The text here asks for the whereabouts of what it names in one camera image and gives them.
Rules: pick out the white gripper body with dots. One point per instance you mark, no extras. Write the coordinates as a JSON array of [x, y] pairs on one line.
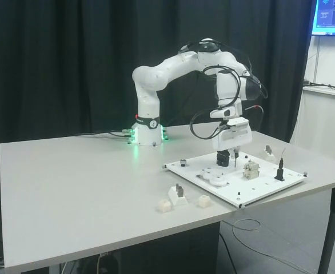
[[233, 142]]

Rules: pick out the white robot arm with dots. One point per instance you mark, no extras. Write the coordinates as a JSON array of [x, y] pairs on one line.
[[147, 77]]

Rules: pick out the black curtain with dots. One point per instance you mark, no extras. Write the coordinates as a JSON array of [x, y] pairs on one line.
[[70, 57]]

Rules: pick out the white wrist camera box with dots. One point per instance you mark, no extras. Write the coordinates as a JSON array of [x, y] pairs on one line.
[[220, 113]]

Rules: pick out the blue screen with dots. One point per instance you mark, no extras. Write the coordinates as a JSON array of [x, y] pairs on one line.
[[331, 17]]

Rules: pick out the thin metal round peg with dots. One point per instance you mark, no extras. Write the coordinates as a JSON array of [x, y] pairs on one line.
[[236, 155]]

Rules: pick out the white medium gear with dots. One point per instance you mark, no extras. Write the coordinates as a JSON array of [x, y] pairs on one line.
[[206, 173]]

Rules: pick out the large metal round peg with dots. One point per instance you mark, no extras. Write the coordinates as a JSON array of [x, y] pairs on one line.
[[270, 149]]

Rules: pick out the metal BNC plug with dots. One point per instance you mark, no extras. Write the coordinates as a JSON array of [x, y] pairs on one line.
[[183, 162]]

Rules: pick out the white round peg holder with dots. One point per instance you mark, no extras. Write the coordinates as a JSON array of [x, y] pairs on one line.
[[269, 155]]

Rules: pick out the large metal square peg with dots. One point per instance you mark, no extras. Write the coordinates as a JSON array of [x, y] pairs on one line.
[[181, 193]]

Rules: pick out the grey waterproof plug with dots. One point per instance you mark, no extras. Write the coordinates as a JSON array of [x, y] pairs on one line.
[[251, 170]]

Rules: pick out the small white holder block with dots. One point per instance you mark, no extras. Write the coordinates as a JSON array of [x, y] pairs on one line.
[[204, 201], [164, 206]]

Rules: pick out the white cabinet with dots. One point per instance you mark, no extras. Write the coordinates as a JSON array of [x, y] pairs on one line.
[[322, 122]]

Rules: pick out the flat white mounting plate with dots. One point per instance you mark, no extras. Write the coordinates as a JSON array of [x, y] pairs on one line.
[[238, 122]]

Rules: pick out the white large gear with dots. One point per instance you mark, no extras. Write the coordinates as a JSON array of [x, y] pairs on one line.
[[217, 181]]

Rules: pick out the black USB plug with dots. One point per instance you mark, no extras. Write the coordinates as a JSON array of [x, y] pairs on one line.
[[279, 172]]

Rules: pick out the white task board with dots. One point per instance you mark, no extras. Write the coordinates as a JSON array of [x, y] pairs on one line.
[[259, 188]]

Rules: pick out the white square peg holder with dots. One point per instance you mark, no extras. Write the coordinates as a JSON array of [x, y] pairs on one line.
[[174, 198]]

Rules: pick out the black table leg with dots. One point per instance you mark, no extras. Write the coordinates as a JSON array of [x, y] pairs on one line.
[[334, 222]]

